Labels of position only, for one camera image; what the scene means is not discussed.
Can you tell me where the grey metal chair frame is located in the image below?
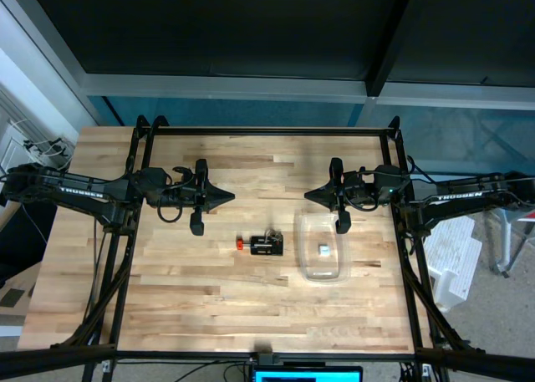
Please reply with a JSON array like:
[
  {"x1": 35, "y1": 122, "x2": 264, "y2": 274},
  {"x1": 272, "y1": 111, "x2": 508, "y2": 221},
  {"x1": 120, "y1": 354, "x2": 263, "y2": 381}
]
[{"x1": 471, "y1": 184, "x2": 535, "y2": 279}]

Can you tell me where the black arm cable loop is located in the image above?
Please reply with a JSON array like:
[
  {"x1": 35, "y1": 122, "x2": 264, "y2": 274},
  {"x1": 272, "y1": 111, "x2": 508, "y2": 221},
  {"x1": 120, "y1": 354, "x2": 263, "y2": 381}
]
[
  {"x1": 156, "y1": 181, "x2": 185, "y2": 225},
  {"x1": 346, "y1": 168, "x2": 380, "y2": 212}
]

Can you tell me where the brown cardboard box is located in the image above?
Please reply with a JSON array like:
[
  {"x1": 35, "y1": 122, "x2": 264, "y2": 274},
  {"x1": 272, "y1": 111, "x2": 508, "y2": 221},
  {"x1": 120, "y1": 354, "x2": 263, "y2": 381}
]
[{"x1": 0, "y1": 260, "x2": 45, "y2": 318}]

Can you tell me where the white power strip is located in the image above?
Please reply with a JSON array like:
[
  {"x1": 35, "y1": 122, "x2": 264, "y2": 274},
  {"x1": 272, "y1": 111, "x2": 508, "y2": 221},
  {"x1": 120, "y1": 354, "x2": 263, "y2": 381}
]
[{"x1": 20, "y1": 135, "x2": 72, "y2": 160}]

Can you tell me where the thin black floor cable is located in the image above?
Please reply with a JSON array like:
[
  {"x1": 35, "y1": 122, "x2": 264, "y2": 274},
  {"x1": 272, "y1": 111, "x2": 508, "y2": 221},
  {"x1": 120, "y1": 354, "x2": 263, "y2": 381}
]
[{"x1": 222, "y1": 363, "x2": 252, "y2": 382}]

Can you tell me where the small black camera box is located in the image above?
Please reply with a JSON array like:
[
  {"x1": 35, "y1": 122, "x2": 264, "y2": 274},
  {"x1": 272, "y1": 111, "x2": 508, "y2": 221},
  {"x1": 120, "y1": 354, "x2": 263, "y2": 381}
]
[{"x1": 255, "y1": 347, "x2": 280, "y2": 366}]

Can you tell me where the clear plastic tub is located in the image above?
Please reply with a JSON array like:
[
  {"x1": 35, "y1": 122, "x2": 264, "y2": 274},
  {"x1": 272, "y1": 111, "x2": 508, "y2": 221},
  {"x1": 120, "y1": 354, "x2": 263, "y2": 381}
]
[{"x1": 295, "y1": 213, "x2": 351, "y2": 283}]

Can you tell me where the black clamp hub red knob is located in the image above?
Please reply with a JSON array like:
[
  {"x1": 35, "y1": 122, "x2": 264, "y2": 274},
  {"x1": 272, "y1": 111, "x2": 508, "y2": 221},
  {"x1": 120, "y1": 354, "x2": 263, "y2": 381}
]
[{"x1": 236, "y1": 230, "x2": 285, "y2": 257}]

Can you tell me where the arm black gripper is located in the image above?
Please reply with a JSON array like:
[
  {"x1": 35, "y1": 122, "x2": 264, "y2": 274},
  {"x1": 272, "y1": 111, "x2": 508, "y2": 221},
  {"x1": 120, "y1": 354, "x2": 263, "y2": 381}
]
[
  {"x1": 303, "y1": 157, "x2": 377, "y2": 236},
  {"x1": 160, "y1": 159, "x2": 236, "y2": 237}
]

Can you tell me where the laptop screen blue edge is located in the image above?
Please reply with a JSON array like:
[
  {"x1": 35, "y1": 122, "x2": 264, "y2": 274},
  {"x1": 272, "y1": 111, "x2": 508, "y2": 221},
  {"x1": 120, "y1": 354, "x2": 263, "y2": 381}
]
[{"x1": 250, "y1": 364, "x2": 364, "y2": 382}]

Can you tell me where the white styrofoam packing block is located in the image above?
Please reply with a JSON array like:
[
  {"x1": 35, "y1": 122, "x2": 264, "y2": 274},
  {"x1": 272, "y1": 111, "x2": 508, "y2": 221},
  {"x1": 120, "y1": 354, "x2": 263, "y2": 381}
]
[{"x1": 420, "y1": 214, "x2": 485, "y2": 313}]

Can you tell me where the black metal frame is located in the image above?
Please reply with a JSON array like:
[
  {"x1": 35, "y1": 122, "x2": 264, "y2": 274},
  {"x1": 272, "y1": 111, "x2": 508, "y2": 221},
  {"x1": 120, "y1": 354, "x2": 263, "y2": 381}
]
[{"x1": 0, "y1": 114, "x2": 535, "y2": 382}]

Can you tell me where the long black arm cable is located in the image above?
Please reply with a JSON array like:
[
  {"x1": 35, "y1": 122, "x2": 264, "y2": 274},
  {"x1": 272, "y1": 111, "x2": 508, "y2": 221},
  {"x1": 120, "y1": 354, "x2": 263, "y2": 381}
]
[{"x1": 407, "y1": 155, "x2": 440, "y2": 186}]

